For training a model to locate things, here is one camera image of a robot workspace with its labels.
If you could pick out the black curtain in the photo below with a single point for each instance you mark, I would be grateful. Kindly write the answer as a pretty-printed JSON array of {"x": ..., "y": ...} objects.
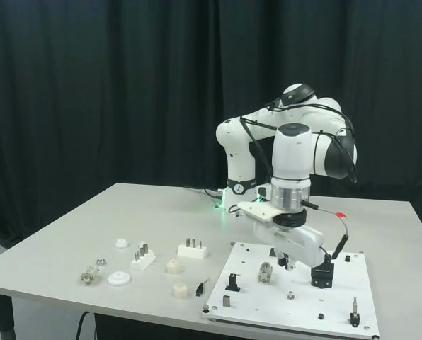
[{"x": 90, "y": 88}]

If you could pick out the black plug block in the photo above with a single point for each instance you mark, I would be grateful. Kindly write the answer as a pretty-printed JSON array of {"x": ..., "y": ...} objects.
[{"x": 322, "y": 274}]

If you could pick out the white round peg holder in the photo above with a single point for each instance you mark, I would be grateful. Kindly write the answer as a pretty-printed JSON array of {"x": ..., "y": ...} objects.
[{"x": 143, "y": 263}]

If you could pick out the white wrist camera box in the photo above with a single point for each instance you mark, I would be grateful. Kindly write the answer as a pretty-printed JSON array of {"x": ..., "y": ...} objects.
[{"x": 264, "y": 191}]

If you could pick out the metal BNC plug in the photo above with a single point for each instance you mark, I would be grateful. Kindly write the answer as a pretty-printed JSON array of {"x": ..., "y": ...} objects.
[{"x": 287, "y": 265}]

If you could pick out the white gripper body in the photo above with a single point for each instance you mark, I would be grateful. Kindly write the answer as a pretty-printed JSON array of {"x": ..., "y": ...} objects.
[{"x": 303, "y": 244}]

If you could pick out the metal D-SUB connector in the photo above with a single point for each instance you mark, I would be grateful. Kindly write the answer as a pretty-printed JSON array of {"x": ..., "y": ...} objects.
[{"x": 89, "y": 275}]

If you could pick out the black USB plug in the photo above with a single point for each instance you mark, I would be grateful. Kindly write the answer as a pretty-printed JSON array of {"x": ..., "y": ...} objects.
[{"x": 199, "y": 289}]

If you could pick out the medium metal round peg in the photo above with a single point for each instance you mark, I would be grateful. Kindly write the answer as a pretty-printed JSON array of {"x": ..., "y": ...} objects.
[{"x": 140, "y": 253}]

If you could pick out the large metal round peg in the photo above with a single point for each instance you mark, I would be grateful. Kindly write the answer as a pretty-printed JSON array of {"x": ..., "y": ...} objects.
[{"x": 144, "y": 247}]

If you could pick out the white square peg holder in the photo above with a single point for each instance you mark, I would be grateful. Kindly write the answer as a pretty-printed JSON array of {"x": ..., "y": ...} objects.
[{"x": 193, "y": 252}]

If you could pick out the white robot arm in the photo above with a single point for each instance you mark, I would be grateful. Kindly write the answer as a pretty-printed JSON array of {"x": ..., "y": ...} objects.
[{"x": 290, "y": 156}]

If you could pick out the white task board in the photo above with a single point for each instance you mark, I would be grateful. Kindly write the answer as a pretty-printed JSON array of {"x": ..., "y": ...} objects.
[{"x": 267, "y": 311}]

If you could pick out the white medium gear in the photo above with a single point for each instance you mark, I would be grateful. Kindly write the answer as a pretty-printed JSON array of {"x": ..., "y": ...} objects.
[{"x": 122, "y": 243}]

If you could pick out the white large gear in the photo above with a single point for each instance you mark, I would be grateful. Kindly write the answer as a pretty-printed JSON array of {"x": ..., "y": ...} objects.
[{"x": 119, "y": 278}]

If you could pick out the black cabinet under table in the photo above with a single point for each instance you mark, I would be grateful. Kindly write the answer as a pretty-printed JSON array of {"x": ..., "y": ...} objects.
[{"x": 151, "y": 327}]

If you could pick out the metal nut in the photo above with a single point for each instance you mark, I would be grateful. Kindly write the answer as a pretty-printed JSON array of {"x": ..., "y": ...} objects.
[{"x": 101, "y": 262}]

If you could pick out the flat white mount plate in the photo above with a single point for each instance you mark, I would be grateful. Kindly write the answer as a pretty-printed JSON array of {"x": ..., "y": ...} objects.
[{"x": 260, "y": 212}]

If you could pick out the dark table leg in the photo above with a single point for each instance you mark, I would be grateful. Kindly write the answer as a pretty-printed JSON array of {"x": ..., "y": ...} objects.
[{"x": 0, "y": 311}]

